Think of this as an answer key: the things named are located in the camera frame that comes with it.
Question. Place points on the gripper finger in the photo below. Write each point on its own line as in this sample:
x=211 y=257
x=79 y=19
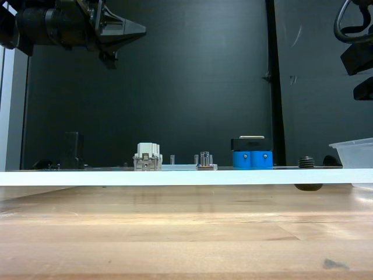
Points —
x=364 y=90
x=132 y=29
x=119 y=42

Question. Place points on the clear plastic tub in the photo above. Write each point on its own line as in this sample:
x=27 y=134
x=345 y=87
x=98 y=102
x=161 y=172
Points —
x=358 y=154

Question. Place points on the black knob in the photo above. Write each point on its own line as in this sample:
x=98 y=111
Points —
x=331 y=161
x=43 y=164

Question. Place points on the black threaded stud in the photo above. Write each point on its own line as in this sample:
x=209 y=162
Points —
x=307 y=162

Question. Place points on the black socket block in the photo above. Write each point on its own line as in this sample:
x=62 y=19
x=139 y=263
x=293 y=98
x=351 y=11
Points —
x=71 y=146

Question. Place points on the white and grey connector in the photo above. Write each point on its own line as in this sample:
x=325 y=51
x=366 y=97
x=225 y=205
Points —
x=147 y=157

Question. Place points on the black connector housing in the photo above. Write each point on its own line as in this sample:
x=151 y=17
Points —
x=251 y=144

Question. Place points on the white board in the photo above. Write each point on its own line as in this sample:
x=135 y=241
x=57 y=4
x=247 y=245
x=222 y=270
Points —
x=116 y=178

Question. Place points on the clear plastic bar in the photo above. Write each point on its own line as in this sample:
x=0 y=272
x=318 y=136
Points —
x=178 y=167

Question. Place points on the small metal clamp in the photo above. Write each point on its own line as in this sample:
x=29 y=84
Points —
x=207 y=161

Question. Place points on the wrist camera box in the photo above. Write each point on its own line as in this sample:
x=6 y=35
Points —
x=358 y=61

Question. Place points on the black frame post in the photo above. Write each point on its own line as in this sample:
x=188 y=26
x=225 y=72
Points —
x=277 y=116

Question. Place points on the small grey post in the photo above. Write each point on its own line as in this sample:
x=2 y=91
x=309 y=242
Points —
x=195 y=160
x=172 y=160

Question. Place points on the blue mount block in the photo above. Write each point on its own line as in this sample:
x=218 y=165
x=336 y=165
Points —
x=253 y=161

